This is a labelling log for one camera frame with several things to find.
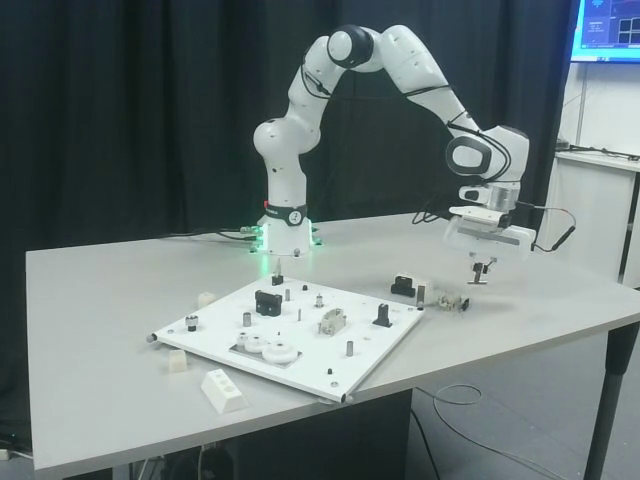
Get black plug block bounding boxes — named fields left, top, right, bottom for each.
left=390, top=273, right=417, bottom=297

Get grey table leg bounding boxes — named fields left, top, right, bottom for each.
left=583, top=319, right=629, bottom=480

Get clear Ethernet plug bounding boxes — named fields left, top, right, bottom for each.
left=433, top=293, right=472, bottom=317

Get white holder with three holes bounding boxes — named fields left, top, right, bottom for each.
left=200, top=368, right=249, bottom=413

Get thin black rod on wire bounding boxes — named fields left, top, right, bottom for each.
left=517, top=200, right=578, bottom=253

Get white large gear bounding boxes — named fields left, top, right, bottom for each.
left=261, top=340, right=297, bottom=366

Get black curtains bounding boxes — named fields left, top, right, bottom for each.
left=0, top=0, right=584, bottom=261

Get blue screen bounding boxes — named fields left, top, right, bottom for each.
left=569, top=0, right=640, bottom=64

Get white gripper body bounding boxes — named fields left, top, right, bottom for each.
left=444, top=221, right=534, bottom=262

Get cables at arm foot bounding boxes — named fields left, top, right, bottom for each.
left=213, top=226, right=267, bottom=243

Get black D-SUB plug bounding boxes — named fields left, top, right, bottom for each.
left=254, top=288, right=283, bottom=318

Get white holder with metal peg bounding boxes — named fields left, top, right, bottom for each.
left=415, top=277, right=433, bottom=312

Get white task board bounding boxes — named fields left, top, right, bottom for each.
left=151, top=276, right=426, bottom=404

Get grey cable on floor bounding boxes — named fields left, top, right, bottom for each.
left=413, top=383, right=594, bottom=480

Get black cables along arm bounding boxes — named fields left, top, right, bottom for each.
left=299, top=64, right=516, bottom=226

